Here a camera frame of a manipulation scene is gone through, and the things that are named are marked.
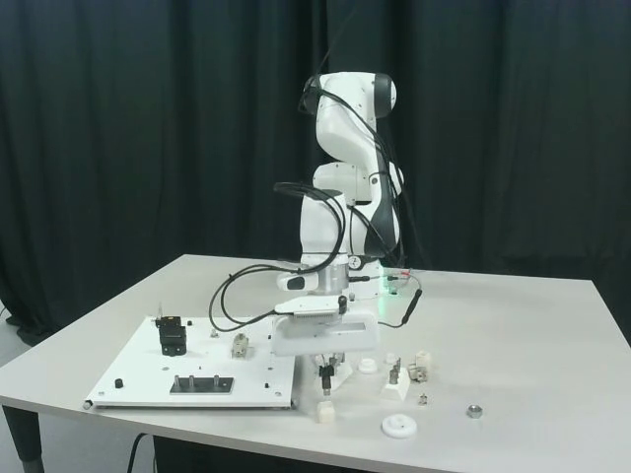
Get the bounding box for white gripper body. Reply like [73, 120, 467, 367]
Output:
[270, 310, 382, 358]

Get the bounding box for flat white mounting plate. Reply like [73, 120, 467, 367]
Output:
[274, 296, 349, 319]

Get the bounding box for white peg holder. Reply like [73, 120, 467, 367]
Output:
[381, 376, 411, 403]

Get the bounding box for white plug holder block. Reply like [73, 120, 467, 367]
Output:
[405, 348, 441, 384]

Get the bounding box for white large gear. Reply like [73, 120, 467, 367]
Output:
[380, 415, 418, 438]

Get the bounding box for white task board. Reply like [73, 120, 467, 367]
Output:
[83, 313, 300, 411]

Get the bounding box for black curtain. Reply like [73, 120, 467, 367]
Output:
[0, 0, 631, 346]

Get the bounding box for black table leg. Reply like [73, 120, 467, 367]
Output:
[0, 405, 39, 473]

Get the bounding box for silver flange ring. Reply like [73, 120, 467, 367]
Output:
[315, 264, 351, 298]

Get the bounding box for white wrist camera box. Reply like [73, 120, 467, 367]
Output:
[276, 272, 322, 296]

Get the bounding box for thin black rod on wire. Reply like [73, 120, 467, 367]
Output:
[379, 268, 426, 329]

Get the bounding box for black looped camera cable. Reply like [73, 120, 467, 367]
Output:
[208, 262, 303, 339]

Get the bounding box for black cable under table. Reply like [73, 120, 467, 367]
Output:
[127, 418, 152, 473]

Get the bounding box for thin black hanging cable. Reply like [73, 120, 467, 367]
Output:
[315, 0, 332, 78]

